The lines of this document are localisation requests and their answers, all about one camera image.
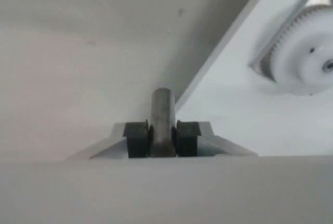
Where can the white task board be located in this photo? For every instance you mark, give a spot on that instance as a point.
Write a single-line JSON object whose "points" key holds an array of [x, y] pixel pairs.
{"points": [[247, 119]]}

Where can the white large gear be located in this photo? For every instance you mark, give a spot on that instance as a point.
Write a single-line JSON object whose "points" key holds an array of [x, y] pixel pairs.
{"points": [[301, 60]]}

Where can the metal round peg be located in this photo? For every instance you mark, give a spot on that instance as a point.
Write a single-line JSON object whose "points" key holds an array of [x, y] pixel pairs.
{"points": [[162, 119]]}

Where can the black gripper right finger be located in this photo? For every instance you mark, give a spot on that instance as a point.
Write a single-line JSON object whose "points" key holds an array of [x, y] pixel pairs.
{"points": [[186, 140]]}

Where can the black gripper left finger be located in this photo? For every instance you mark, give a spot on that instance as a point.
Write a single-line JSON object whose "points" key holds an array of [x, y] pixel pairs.
{"points": [[136, 140]]}

